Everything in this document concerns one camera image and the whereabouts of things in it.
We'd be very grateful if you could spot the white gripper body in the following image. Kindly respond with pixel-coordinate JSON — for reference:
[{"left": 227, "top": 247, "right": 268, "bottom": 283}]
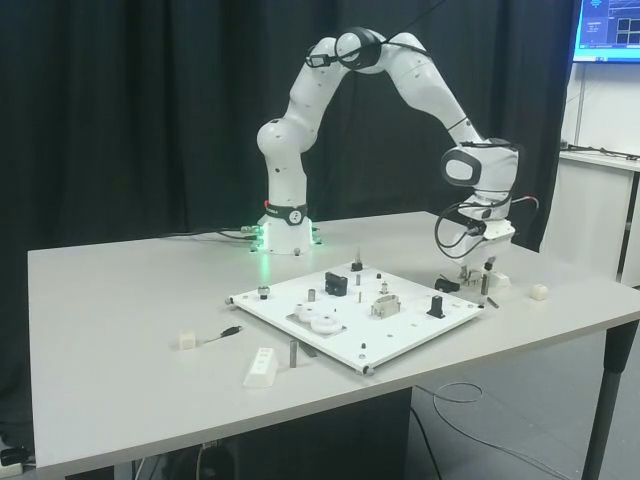
[{"left": 448, "top": 233, "right": 514, "bottom": 272}]

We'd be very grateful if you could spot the white large gear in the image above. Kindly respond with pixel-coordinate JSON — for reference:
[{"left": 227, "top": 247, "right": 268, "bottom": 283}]
[{"left": 309, "top": 315, "right": 347, "bottom": 337}]

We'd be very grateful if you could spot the white task board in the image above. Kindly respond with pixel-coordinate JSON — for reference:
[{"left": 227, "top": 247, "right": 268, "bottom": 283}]
[{"left": 224, "top": 263, "right": 487, "bottom": 375}]

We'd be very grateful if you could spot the white cabinet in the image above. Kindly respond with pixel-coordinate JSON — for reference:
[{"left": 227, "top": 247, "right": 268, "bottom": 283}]
[{"left": 557, "top": 144, "right": 640, "bottom": 289}]

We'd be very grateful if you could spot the grey table leg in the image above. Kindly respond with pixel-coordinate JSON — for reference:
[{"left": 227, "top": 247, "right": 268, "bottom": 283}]
[{"left": 596, "top": 318, "right": 640, "bottom": 480}]

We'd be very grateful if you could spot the black box under table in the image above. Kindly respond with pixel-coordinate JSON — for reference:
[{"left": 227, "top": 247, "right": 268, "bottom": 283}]
[{"left": 218, "top": 384, "right": 417, "bottom": 480}]

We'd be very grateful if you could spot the long white peg holder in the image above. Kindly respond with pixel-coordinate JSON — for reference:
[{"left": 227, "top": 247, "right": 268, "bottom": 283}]
[{"left": 241, "top": 345, "right": 278, "bottom": 391}]

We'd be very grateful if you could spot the blue screen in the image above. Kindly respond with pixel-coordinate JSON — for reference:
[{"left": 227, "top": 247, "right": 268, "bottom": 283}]
[{"left": 571, "top": 0, "right": 640, "bottom": 65}]

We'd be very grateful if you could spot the black curtain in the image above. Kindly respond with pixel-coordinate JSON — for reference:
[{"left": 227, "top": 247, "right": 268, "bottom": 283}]
[{"left": 0, "top": 0, "right": 585, "bottom": 449}]

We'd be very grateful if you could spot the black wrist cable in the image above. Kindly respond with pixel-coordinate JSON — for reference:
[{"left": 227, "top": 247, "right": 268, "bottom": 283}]
[{"left": 433, "top": 199, "right": 482, "bottom": 262}]

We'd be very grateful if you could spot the grey floor cable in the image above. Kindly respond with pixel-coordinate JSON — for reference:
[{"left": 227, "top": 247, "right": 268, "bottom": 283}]
[{"left": 431, "top": 381, "right": 495, "bottom": 480}]

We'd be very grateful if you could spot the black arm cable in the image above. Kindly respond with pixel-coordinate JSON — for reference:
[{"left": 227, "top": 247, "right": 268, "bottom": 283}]
[{"left": 349, "top": 0, "right": 446, "bottom": 57}]

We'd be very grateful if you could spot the black plug with short cable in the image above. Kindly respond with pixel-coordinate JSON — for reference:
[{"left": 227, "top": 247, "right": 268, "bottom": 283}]
[{"left": 196, "top": 326, "right": 245, "bottom": 347}]

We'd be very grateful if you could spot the black base cable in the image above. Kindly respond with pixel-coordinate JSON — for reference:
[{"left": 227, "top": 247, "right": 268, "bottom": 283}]
[{"left": 163, "top": 226, "right": 264, "bottom": 241}]

